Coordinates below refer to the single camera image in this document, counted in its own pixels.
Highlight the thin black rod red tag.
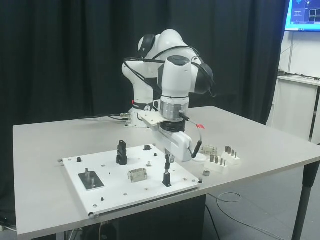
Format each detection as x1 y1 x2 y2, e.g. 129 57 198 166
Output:
183 113 206 159

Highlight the white task board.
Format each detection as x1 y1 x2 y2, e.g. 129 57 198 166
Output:
59 143 204 219

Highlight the black D-SUB plug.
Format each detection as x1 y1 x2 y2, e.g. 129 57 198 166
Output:
115 140 128 167

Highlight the dark table leg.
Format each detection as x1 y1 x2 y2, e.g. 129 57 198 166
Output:
291 164 315 240

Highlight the blue screen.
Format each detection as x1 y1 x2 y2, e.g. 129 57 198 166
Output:
284 0 320 33

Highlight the flat white mounting plate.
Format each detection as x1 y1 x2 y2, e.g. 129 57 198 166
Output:
138 110 164 126

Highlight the white square peg holder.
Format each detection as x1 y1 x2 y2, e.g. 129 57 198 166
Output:
221 152 243 166

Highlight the white round peg holder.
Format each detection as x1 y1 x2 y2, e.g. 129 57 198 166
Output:
204 158 230 175

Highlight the tangled black cable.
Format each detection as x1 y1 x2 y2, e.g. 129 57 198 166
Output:
277 70 320 82

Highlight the black floor cable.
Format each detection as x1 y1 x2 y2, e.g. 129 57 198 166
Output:
206 199 295 226

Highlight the thin grey floor cable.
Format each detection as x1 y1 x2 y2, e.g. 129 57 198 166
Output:
215 191 253 240

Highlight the white cabinet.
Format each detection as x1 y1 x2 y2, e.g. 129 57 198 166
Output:
265 74 320 145

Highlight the silver flange ring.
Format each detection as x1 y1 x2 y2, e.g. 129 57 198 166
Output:
160 101 189 120

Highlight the black base cable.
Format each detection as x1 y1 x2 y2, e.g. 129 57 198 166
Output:
107 112 133 124

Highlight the black curtain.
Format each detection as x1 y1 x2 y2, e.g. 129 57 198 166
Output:
0 0 293 226

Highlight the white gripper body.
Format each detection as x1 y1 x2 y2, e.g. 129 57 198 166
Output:
159 129 194 164

